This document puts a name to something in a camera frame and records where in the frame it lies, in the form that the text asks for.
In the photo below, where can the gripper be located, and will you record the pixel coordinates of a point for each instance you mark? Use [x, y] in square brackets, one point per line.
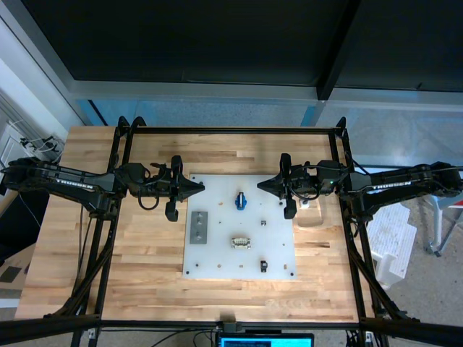
[290, 209]
[173, 213]

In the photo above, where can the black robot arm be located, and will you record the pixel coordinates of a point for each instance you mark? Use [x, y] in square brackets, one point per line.
[390, 186]
[72, 182]

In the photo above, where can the large blue connector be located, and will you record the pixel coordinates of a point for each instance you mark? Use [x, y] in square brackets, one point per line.
[237, 204]

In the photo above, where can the beige multi-pin connector housing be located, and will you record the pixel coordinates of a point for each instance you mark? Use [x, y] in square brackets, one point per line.
[241, 243]

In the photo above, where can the white taskboard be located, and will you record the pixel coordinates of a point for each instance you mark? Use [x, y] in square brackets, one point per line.
[224, 260]

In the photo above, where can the small white part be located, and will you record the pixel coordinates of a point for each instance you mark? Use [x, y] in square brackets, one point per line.
[305, 206]

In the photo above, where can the clear plastic tub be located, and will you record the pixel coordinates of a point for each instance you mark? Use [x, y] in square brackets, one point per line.
[311, 217]

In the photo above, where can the grey metal peg plate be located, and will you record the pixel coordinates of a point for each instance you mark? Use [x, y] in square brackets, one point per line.
[202, 240]

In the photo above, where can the white foam block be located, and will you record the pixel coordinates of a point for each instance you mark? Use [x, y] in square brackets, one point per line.
[392, 246]

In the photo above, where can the laptop screen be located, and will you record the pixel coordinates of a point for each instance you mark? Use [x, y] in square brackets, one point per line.
[264, 341]

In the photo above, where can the grey metal table leg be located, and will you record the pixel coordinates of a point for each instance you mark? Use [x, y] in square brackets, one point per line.
[436, 227]

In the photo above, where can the black monitor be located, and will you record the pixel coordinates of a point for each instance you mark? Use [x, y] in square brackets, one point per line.
[21, 224]

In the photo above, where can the cardboard box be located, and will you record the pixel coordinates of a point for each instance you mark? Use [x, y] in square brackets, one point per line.
[21, 260]

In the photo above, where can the red panel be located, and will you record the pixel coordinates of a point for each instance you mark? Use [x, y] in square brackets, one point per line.
[457, 206]

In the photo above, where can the black USB socket mount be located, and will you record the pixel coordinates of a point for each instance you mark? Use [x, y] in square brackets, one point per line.
[263, 269]

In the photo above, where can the black low camera box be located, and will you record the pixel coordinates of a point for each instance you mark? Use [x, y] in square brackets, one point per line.
[229, 327]

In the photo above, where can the black wall pillar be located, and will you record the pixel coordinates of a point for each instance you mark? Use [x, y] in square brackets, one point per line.
[339, 54]

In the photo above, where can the white frame bracket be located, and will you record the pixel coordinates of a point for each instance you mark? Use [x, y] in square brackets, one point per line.
[368, 337]
[92, 333]

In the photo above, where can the black table frame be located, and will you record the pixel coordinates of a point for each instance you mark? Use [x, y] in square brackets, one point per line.
[54, 325]

